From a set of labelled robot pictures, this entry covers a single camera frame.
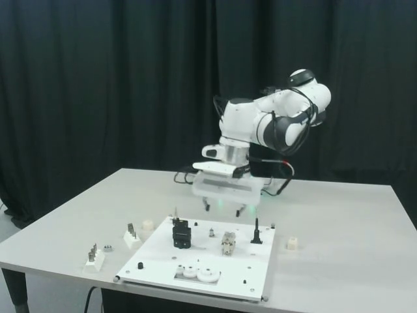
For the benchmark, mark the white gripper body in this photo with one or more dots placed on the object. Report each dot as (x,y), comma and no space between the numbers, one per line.
(228,190)

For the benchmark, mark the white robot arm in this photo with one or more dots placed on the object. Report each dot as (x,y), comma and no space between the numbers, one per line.
(241,120)

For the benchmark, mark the white square peg holder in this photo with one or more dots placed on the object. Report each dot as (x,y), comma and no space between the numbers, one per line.
(132,241)

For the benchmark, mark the white round peg holder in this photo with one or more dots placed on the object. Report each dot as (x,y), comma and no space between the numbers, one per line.
(94,264)

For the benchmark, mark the flat white mounting plate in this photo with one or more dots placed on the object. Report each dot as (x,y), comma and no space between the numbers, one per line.
(213,169)

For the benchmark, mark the metal BNC plug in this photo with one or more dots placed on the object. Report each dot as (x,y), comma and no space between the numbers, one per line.
(212,232)

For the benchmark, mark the beige multi-pin connector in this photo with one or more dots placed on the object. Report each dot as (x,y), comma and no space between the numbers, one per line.
(228,244)

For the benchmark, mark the black D-SUB plug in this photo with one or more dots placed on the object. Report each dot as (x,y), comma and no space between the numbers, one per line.
(181,234)

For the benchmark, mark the small white box dark window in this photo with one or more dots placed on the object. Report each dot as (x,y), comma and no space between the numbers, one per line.
(211,152)

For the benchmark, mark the white task board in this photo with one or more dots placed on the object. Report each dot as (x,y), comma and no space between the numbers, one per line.
(195,254)

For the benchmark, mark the small white cube holder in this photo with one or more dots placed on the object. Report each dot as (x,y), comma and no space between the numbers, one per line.
(292,244)

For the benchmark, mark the white medium gear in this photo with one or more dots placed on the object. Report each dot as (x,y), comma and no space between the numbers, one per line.
(190,272)

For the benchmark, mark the white large gear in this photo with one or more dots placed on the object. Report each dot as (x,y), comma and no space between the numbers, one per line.
(208,274)

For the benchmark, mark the white small gear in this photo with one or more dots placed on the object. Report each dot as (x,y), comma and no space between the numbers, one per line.
(180,271)

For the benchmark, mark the black bolt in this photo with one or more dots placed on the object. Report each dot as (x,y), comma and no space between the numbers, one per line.
(140,265)

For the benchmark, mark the metal nut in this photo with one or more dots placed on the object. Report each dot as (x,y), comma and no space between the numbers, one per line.
(108,247)

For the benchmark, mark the black curtain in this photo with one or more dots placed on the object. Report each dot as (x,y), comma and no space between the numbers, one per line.
(97,65)

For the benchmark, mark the black table leg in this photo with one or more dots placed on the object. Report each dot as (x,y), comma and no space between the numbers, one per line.
(14,293)

